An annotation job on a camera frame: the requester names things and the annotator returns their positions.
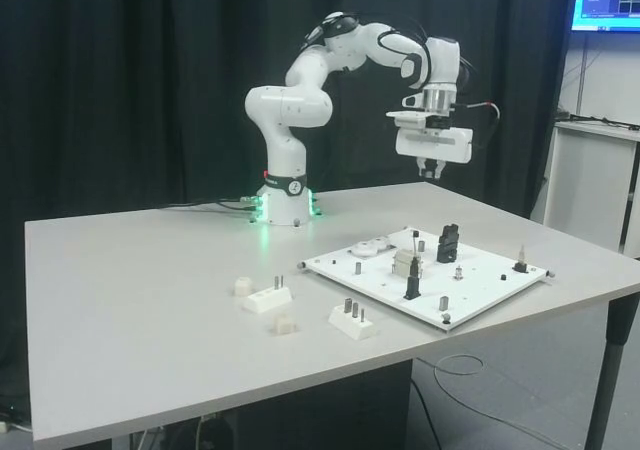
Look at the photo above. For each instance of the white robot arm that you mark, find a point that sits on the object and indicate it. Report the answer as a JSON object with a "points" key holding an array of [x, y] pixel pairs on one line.
{"points": [[285, 105]]}

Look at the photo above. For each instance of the black D-SUB plug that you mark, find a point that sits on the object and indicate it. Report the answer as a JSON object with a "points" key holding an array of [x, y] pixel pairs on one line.
{"points": [[446, 250]]}

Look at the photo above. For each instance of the white task board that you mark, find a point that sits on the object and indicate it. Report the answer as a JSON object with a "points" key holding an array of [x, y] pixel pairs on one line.
{"points": [[475, 295]]}

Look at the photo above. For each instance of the small white block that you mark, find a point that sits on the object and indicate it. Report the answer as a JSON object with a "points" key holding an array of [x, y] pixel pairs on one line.
{"points": [[244, 286], [285, 324]]}

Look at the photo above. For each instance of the white cabinet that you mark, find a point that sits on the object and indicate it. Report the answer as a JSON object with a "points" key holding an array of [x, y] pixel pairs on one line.
{"points": [[590, 185]]}

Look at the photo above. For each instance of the white flat mounting plate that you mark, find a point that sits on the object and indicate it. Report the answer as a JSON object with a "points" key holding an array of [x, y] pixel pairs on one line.
{"points": [[405, 116]]}

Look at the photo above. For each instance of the black plug with metal tip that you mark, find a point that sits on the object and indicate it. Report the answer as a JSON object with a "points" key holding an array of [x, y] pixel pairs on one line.
{"points": [[521, 266]]}

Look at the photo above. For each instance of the black table leg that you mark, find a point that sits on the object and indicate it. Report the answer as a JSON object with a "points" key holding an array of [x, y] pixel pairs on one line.
{"points": [[607, 370]]}

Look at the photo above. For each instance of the white peg holder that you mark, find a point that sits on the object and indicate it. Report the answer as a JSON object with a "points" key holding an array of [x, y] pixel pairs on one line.
{"points": [[266, 301], [352, 325]]}

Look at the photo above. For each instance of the blue screen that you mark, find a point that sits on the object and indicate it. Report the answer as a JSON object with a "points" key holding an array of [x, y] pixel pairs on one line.
{"points": [[607, 0]]}

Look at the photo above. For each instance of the metal BNC plug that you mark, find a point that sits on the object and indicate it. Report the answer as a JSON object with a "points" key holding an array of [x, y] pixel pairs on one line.
{"points": [[458, 273]]}

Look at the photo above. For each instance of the black curtain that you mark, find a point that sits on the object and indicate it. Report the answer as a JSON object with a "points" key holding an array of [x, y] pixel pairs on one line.
{"points": [[150, 70]]}

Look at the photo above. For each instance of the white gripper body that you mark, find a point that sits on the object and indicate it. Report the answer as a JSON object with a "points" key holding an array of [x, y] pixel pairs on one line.
{"points": [[435, 145]]}

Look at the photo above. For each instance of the metal square peg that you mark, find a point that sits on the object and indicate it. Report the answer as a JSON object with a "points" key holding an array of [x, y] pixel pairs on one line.
{"points": [[444, 303], [348, 307]]}

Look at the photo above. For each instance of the white gear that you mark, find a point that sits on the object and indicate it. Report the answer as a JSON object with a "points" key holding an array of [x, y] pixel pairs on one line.
{"points": [[362, 251], [378, 244]]}

